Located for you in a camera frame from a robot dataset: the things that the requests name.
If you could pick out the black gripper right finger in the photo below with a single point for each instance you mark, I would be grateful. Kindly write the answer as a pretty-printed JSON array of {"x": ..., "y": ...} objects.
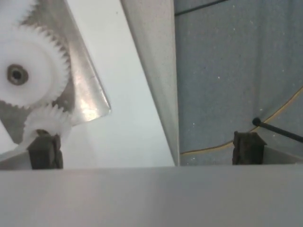
[{"x": 248, "y": 151}]

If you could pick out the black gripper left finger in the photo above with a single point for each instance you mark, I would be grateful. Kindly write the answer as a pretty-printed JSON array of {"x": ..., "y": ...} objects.
[{"x": 45, "y": 153}]

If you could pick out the white small gear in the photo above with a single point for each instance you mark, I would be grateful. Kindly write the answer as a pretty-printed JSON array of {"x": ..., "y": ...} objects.
[{"x": 47, "y": 118}]

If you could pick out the white medium gear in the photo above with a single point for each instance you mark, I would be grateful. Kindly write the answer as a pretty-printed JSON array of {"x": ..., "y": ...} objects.
[{"x": 35, "y": 56}]

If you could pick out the white large gear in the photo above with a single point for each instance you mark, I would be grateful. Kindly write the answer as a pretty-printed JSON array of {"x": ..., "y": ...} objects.
[{"x": 26, "y": 11}]

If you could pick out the thin black rod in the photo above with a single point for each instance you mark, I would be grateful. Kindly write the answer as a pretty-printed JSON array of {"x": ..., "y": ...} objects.
[{"x": 279, "y": 131}]

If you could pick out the white task board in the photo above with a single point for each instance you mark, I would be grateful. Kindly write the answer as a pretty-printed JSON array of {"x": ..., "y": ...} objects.
[{"x": 113, "y": 71}]

